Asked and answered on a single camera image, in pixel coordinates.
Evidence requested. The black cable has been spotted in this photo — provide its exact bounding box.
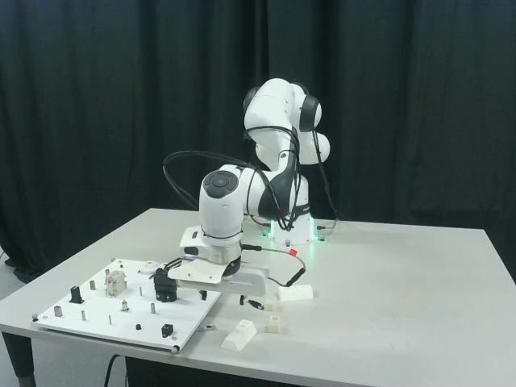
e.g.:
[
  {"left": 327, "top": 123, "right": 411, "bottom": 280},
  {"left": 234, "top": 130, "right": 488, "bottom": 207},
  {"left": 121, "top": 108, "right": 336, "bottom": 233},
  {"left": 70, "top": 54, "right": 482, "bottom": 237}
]
[
  {"left": 104, "top": 353, "right": 127, "bottom": 387},
  {"left": 244, "top": 124, "right": 302, "bottom": 234},
  {"left": 310, "top": 128, "right": 342, "bottom": 235},
  {"left": 161, "top": 149, "right": 267, "bottom": 210}
]

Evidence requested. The wide white holder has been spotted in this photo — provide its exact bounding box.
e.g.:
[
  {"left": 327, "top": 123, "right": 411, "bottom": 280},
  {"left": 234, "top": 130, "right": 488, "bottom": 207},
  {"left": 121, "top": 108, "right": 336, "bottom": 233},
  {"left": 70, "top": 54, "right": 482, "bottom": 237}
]
[{"left": 221, "top": 318, "right": 258, "bottom": 352}]

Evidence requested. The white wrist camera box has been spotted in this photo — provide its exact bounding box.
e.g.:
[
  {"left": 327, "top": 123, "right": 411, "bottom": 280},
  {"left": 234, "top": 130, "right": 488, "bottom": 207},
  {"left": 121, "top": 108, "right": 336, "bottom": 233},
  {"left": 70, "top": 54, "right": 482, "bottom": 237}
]
[{"left": 179, "top": 225, "right": 206, "bottom": 258}]

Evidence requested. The white task board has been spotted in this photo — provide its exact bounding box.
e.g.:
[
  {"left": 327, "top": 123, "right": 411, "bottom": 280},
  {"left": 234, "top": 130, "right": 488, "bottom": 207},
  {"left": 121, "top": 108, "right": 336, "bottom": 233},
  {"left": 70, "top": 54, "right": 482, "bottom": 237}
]
[{"left": 31, "top": 257, "right": 222, "bottom": 356}]

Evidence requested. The long white holder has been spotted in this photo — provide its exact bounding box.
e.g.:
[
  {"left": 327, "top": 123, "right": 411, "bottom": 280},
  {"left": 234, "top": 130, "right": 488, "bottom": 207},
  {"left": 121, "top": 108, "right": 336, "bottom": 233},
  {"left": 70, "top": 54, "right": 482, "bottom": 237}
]
[{"left": 277, "top": 284, "right": 315, "bottom": 302}]

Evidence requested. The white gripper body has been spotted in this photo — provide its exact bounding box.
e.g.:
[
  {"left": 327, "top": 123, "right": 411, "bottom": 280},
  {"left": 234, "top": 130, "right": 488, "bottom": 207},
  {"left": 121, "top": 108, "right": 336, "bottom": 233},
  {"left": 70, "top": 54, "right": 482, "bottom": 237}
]
[{"left": 176, "top": 267, "right": 270, "bottom": 299}]

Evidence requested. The black D-SUB plug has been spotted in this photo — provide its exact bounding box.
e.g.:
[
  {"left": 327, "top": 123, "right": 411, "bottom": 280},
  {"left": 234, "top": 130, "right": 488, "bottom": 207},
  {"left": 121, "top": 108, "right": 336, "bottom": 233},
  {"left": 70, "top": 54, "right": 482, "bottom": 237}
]
[{"left": 152, "top": 264, "right": 179, "bottom": 304}]

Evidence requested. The beige waterproof plug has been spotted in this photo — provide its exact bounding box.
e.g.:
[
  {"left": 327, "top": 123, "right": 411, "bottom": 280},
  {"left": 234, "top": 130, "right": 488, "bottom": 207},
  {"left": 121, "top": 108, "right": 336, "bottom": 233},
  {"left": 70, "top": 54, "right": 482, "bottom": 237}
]
[{"left": 104, "top": 270, "right": 127, "bottom": 299}]

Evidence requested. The black curtain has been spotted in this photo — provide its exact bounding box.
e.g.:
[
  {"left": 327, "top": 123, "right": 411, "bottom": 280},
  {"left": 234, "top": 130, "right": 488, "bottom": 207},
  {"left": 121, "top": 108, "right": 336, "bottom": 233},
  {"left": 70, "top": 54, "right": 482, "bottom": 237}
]
[{"left": 0, "top": 0, "right": 516, "bottom": 269}]

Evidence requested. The dark table leg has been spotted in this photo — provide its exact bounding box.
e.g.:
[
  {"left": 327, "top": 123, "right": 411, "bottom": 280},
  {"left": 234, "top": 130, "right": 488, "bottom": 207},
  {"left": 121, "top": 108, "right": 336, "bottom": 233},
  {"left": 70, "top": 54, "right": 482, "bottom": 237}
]
[{"left": 0, "top": 331, "right": 34, "bottom": 387}]

